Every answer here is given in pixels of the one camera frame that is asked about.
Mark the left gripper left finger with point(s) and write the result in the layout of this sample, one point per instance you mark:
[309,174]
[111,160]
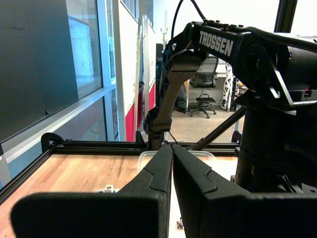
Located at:
[99,215]

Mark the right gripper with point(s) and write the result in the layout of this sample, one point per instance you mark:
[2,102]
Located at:
[272,171]

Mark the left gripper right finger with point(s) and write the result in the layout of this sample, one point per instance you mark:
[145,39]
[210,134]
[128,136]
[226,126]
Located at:
[247,215]

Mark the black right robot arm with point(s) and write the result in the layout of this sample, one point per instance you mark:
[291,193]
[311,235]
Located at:
[215,44]

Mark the small blue white socket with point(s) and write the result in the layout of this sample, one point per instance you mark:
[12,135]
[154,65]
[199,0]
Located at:
[109,188]

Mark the clear plastic tub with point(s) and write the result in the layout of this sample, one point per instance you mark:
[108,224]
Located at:
[143,161]

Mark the white lattice structure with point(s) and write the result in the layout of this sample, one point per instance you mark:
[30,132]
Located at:
[229,84]

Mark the black office chair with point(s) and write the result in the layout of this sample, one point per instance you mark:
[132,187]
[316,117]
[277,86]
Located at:
[203,79]

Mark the white red partition panel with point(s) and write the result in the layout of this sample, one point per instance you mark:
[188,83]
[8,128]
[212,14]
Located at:
[149,62]
[128,74]

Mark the black table frame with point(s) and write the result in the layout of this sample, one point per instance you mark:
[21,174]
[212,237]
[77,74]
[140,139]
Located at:
[99,146]

